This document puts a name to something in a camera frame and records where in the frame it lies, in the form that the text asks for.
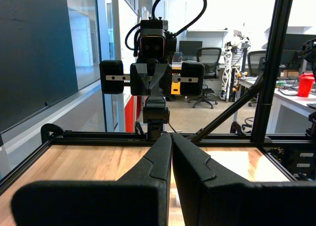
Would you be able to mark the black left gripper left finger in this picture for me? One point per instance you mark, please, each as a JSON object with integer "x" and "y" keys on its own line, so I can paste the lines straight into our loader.
{"x": 98, "y": 203}

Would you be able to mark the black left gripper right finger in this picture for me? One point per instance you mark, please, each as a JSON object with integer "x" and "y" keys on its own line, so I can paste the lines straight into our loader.
{"x": 234, "y": 203}

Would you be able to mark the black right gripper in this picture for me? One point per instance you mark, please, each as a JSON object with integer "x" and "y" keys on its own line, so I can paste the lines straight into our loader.
{"x": 111, "y": 68}

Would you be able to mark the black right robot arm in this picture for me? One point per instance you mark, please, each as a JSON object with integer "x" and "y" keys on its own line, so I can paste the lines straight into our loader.
{"x": 156, "y": 115}

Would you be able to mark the red cabinet panel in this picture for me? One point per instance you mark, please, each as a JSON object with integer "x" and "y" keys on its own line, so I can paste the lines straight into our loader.
{"x": 129, "y": 112}

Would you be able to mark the black computer monitor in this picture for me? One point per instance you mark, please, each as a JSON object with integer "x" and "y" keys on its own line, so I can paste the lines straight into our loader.
{"x": 293, "y": 42}
{"x": 190, "y": 48}

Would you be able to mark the black mesh office chair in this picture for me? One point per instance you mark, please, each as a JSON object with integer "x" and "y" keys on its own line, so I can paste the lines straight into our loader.
{"x": 208, "y": 63}
{"x": 254, "y": 63}

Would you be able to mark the black box white labels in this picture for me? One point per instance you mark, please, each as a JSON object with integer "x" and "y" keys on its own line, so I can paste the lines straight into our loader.
{"x": 291, "y": 166}

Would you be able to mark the white lattice stand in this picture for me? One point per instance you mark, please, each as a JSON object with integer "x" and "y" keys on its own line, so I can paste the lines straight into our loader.
{"x": 225, "y": 75}

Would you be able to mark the white desk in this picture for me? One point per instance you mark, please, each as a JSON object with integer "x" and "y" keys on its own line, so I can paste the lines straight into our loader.
{"x": 288, "y": 101}

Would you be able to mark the red plastic container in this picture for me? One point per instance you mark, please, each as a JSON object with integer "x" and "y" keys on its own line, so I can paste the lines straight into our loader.
{"x": 306, "y": 86}

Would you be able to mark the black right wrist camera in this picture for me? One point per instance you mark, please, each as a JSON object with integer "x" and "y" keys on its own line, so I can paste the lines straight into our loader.
{"x": 152, "y": 47}

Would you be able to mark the black metal frame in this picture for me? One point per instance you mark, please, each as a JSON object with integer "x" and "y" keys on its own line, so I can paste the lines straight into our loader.
{"x": 98, "y": 138}

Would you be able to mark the black perforated metal bracket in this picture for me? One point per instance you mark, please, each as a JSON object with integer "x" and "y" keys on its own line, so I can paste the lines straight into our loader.
{"x": 309, "y": 48}

